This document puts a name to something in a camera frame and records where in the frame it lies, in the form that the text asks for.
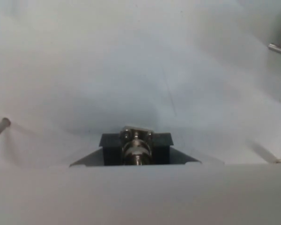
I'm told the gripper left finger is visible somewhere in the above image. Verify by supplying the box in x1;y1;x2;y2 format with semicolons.
69;133;124;167

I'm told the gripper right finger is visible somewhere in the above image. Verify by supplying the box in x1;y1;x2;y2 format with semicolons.
151;132;203;165

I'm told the metal BNC plug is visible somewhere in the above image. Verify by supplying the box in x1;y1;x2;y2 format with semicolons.
121;139;154;166

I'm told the white task board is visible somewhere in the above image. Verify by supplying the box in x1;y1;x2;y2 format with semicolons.
0;0;281;168

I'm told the thin metal round peg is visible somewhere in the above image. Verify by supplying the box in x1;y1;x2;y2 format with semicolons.
0;117;12;145

